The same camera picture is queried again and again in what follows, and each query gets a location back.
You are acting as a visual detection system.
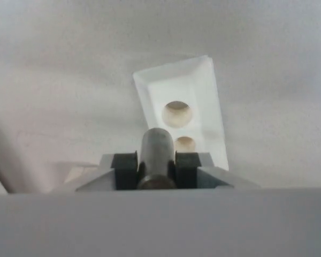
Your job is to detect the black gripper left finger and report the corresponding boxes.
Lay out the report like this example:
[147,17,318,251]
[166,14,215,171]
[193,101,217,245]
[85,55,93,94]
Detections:
[74,150,137,191]

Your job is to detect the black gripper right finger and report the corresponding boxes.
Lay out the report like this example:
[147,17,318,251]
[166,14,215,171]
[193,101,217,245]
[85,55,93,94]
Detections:
[174,150,261,191]

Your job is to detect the metal round peg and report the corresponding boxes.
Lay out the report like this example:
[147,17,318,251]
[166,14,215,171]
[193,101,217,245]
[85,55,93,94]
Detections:
[135,127,177,191]

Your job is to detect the white empty peg holder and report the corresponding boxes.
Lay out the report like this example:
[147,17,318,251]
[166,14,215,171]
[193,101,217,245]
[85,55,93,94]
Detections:
[132,55,230,171]

